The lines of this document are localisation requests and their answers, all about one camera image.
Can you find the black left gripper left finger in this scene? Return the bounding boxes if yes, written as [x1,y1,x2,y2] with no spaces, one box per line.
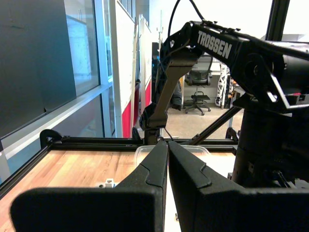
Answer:
[11,141,169,232]

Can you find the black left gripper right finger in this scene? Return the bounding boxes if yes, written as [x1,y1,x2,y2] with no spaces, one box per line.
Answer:
[169,142,309,232]

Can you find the small blue white connector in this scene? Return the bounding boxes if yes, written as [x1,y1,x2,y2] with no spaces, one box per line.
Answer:
[94,178,116,189]

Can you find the clear plastic tub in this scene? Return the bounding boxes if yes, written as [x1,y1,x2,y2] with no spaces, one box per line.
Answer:
[134,144,211,169]

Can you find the black office chair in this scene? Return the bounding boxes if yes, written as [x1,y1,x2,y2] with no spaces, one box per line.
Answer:
[184,69,213,116]

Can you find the white red partition panel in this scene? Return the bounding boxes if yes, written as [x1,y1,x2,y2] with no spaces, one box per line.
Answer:
[115,0,153,138]

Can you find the black aluminium frame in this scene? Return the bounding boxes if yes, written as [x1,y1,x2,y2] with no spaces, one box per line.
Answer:
[0,0,290,201]

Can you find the white perforated frame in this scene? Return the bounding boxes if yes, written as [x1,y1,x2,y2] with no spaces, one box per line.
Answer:
[216,62,229,107]

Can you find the black right arm upper cable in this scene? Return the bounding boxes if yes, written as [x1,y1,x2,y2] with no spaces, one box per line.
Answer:
[168,0,206,42]

